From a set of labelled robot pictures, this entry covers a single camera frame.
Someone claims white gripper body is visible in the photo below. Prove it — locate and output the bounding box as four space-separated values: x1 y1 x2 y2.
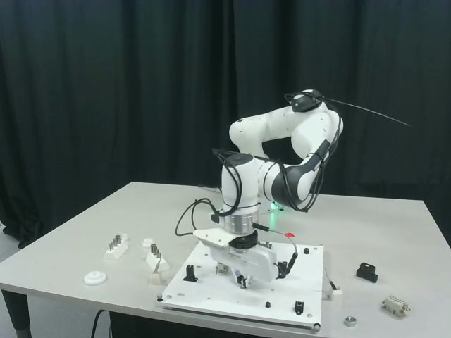
207 245 280 283

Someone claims white task board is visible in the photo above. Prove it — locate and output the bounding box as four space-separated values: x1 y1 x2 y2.
156 234 325 332

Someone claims white square peg holder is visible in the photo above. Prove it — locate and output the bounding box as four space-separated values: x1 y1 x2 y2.
145 253 171 272

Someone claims black D-SUB plug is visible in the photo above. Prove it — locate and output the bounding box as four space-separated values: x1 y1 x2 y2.
356 262 378 283

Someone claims white round peg holder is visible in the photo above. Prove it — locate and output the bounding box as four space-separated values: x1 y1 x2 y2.
103 242 129 261

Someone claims beige waterproof plug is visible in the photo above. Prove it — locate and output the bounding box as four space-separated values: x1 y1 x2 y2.
382 294 412 313

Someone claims white large gear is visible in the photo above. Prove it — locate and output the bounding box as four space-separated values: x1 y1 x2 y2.
83 270 107 286

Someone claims dark grey table leg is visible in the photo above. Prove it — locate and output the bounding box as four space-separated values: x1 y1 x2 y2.
1 281 32 338

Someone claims black curtain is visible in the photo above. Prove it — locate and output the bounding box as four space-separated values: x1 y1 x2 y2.
0 0 451 249

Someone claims black looping cable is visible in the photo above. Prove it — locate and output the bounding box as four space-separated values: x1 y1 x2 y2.
175 198 221 237

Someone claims small black plug with cable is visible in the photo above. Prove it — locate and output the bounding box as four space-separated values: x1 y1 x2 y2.
322 266 340 292

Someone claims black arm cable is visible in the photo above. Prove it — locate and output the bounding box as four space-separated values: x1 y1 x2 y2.
278 89 345 214

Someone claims thick black cable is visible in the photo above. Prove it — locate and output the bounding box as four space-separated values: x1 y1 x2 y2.
92 309 107 338

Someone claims thin black cable tie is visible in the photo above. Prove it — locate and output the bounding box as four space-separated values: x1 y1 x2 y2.
315 94 412 128

